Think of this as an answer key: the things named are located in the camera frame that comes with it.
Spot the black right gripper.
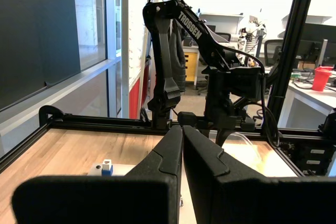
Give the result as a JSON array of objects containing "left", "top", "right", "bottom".
[{"left": 177, "top": 70, "right": 256, "bottom": 147}]

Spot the white task board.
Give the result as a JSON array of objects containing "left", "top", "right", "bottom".
[{"left": 88, "top": 163, "right": 197, "bottom": 224}]

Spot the white lattice structure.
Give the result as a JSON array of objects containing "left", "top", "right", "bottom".
[{"left": 236, "top": 15, "right": 266, "bottom": 67}]

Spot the black computer monitor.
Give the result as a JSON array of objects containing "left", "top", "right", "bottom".
[{"left": 296, "top": 23, "right": 336, "bottom": 65}]

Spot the yellow drawer cabinet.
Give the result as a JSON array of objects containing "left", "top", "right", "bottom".
[{"left": 183, "top": 52, "right": 198, "bottom": 83}]

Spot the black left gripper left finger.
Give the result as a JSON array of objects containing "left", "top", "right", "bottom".
[{"left": 10, "top": 125, "right": 184, "bottom": 224}]

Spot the white office desk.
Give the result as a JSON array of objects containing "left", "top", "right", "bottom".
[{"left": 277, "top": 77, "right": 336, "bottom": 130}]

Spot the white and red partition panel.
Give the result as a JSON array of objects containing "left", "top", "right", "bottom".
[{"left": 120, "top": 0, "right": 149, "bottom": 120}]

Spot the blue and white small connector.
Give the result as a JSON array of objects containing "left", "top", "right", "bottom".
[{"left": 101, "top": 158, "right": 114, "bottom": 177}]

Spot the clear plastic tub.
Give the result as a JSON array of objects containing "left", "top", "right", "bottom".
[{"left": 217, "top": 131, "right": 263, "bottom": 176}]

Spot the grey aluminium window frame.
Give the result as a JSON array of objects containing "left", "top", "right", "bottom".
[{"left": 0, "top": 0, "right": 124, "bottom": 156}]

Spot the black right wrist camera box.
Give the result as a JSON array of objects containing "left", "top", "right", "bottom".
[{"left": 230, "top": 67, "right": 264, "bottom": 102}]

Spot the red plastic bin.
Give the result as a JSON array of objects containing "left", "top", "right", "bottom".
[{"left": 311, "top": 66, "right": 332, "bottom": 92}]

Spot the black controller box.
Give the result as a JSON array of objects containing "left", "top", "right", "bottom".
[{"left": 278, "top": 140, "right": 336, "bottom": 177}]

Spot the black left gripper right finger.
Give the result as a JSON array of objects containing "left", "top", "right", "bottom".
[{"left": 183, "top": 125, "right": 336, "bottom": 224}]

